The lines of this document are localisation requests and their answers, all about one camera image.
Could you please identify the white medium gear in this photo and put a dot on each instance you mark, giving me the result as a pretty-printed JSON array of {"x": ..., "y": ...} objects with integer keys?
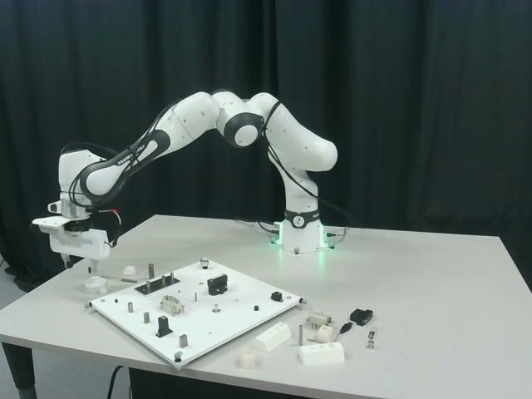
[{"x": 129, "y": 271}]

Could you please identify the black table leg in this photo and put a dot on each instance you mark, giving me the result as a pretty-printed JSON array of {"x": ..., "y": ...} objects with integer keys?
[{"x": 18, "y": 370}]

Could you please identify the white large gear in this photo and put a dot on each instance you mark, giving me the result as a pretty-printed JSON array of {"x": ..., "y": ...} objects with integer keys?
[{"x": 95, "y": 283}]

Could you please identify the large metal round peg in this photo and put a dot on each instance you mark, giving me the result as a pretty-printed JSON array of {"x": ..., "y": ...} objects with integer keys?
[{"x": 150, "y": 270}]

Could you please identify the white task board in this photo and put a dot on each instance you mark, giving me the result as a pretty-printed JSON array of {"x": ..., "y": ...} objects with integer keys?
[{"x": 232, "y": 316}]

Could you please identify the black Ethernet plug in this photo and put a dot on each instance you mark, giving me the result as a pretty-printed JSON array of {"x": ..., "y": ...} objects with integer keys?
[{"x": 361, "y": 316}]

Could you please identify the dark metal square peg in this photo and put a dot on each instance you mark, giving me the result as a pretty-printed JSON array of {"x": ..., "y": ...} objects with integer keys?
[{"x": 130, "y": 281}]

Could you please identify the white plug holder block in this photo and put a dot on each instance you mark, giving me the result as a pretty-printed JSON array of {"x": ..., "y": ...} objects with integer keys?
[{"x": 326, "y": 333}]

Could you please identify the white peg holder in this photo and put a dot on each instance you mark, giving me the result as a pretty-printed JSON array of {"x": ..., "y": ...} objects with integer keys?
[
  {"x": 322, "y": 355},
  {"x": 271, "y": 337}
]

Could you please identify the beige D-SUB plug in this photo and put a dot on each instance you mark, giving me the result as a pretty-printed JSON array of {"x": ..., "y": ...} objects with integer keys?
[{"x": 316, "y": 321}]

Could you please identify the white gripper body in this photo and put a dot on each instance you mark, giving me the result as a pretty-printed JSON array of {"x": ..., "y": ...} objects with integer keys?
[{"x": 83, "y": 243}]

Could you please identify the thin metal round peg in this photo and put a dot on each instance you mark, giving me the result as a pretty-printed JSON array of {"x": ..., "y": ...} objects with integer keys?
[{"x": 299, "y": 336}]

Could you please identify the short metal round peg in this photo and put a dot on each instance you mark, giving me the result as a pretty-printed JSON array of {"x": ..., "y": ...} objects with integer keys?
[{"x": 130, "y": 307}]

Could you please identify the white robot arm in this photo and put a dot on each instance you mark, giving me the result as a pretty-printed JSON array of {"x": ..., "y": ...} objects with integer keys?
[{"x": 299, "y": 149}]

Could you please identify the black curtain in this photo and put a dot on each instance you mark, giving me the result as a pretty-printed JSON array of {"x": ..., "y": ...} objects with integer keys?
[{"x": 415, "y": 83}]

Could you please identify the metal BNC plug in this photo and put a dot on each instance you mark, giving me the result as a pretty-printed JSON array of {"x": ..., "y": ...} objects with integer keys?
[{"x": 371, "y": 340}]

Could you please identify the small white holder block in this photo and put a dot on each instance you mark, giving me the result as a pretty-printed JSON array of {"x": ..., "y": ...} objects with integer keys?
[{"x": 246, "y": 360}]

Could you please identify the black USB plug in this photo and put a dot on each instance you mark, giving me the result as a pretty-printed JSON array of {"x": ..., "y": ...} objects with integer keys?
[{"x": 346, "y": 328}]

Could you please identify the flat white mounting plate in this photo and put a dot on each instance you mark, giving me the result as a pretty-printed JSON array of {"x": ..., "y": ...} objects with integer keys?
[{"x": 47, "y": 222}]

